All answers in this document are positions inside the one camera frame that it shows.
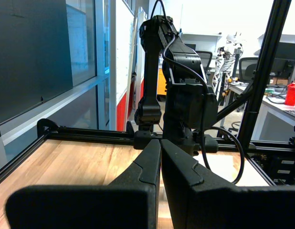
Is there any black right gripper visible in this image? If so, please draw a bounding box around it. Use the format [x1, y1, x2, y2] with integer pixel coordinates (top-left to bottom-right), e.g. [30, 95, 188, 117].
[163, 100, 219, 156]

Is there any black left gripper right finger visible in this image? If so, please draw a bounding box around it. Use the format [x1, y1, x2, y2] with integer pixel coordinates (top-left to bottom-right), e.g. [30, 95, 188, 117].
[161, 140, 295, 229]

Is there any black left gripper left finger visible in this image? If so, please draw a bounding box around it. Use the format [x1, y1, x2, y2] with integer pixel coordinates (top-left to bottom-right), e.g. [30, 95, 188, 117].
[5, 139, 161, 229]

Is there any yellow drawer cabinet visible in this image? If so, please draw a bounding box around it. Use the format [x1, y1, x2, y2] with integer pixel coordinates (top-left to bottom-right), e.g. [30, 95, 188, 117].
[157, 68, 168, 101]

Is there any black control box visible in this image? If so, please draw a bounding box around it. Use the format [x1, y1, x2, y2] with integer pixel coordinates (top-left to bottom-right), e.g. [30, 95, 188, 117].
[247, 152, 295, 187]

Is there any black mesh office chair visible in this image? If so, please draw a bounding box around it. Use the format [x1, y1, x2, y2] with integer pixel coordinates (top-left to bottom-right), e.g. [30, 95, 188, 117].
[197, 51, 213, 72]
[230, 57, 259, 132]

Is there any white robot figure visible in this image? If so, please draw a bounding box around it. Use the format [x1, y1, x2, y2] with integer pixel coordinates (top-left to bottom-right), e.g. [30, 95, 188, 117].
[213, 32, 245, 101]

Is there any white shelf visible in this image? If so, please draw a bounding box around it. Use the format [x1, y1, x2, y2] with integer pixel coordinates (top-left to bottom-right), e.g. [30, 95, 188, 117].
[180, 32, 223, 46]

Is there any white desk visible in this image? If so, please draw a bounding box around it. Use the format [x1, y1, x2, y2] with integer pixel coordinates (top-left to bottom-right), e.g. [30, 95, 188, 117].
[251, 94, 295, 141]

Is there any red cup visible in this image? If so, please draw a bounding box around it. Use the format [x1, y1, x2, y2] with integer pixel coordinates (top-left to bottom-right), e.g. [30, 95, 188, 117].
[284, 82, 295, 107]

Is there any black monitor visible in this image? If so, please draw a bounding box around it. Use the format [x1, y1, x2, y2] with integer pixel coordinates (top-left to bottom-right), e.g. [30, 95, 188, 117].
[269, 42, 295, 79]

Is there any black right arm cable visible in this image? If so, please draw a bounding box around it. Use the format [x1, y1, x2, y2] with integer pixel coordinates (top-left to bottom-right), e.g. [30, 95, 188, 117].
[149, 0, 245, 185]

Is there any black metal table frame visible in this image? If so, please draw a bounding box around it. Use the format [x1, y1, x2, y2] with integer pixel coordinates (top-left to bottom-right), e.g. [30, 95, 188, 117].
[0, 0, 295, 189]

